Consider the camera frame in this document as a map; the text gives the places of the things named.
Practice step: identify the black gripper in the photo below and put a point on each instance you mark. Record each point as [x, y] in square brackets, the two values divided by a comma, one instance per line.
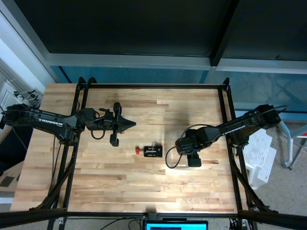
[189, 147]
[116, 124]

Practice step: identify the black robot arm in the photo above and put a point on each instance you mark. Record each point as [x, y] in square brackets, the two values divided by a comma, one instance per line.
[237, 128]
[48, 121]

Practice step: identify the black vise with red knob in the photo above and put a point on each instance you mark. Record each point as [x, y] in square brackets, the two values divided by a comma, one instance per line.
[153, 152]

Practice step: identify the white ribbed plastic block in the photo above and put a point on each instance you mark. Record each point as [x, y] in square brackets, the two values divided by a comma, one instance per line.
[259, 163]

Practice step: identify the screen with blue edge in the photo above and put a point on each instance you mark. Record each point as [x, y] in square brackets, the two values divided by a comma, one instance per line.
[175, 226]

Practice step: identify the brown cardboard box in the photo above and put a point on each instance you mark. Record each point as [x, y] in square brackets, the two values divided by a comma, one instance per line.
[18, 171]

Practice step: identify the black metal frame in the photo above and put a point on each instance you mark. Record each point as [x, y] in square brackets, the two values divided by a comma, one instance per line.
[153, 85]

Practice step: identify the black curved frame bracket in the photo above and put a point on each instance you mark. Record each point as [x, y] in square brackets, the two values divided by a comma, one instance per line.
[80, 80]
[226, 80]
[91, 78]

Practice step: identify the small black camera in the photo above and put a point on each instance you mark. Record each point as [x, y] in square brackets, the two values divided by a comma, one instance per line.
[151, 216]

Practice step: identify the grey metal chair frame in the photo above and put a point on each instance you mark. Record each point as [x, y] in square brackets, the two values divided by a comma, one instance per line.
[290, 153]

